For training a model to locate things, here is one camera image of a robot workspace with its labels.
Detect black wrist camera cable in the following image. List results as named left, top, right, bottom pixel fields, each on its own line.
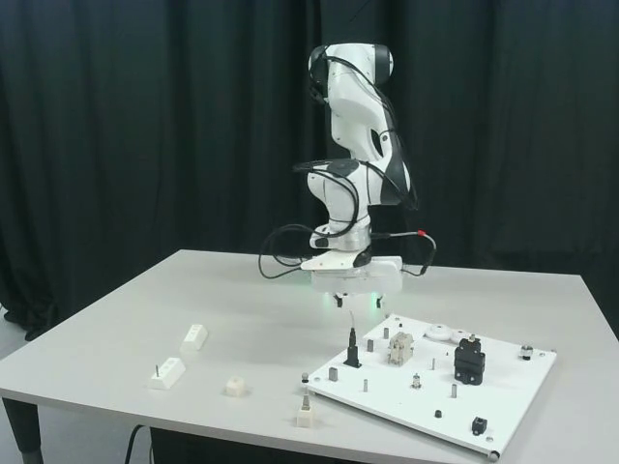
left=257, top=223, right=321, bottom=281

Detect small white square holder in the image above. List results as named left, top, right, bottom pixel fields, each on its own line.
left=224, top=375, right=250, bottom=398

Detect white empty peg holder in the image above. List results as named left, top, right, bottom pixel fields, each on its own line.
left=179, top=325, right=209, bottom=355

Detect black D-SUB plug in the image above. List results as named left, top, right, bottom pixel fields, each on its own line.
left=453, top=333, right=486, bottom=387

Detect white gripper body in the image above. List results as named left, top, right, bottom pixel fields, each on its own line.
left=311, top=255, right=405, bottom=296

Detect black curtains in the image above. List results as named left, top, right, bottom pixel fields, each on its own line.
left=0, top=0, right=619, bottom=342

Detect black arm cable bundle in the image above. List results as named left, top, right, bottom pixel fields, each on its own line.
left=308, top=46, right=420, bottom=212

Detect black cable under table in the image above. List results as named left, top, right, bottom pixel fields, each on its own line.
left=126, top=423, right=149, bottom=464

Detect white task board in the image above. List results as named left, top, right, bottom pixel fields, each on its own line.
left=306, top=313, right=557, bottom=458

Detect beige connector block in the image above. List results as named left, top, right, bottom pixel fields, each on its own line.
left=388, top=332, right=415, bottom=363

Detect black plug with short cable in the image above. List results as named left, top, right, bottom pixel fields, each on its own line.
left=343, top=310, right=363, bottom=367

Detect black table leg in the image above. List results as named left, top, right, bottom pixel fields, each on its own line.
left=2, top=396, right=40, bottom=464

